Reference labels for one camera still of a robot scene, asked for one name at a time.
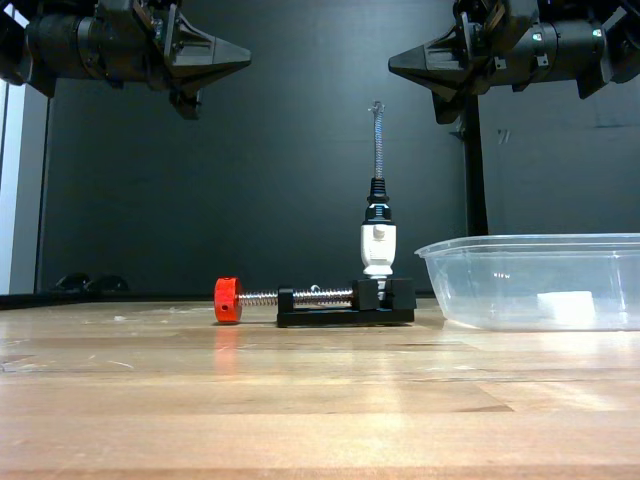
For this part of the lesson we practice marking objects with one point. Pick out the small white block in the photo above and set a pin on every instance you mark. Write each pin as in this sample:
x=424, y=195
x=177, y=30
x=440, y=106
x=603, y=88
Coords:
x=565, y=305

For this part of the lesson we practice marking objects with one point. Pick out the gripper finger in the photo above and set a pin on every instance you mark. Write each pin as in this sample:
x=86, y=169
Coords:
x=210, y=52
x=440, y=62

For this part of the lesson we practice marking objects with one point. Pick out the curved black frame bracket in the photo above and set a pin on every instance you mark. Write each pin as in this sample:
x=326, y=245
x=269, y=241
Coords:
x=72, y=282
x=107, y=283

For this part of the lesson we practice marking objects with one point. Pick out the clear plastic tub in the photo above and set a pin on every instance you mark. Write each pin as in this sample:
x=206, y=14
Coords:
x=500, y=300

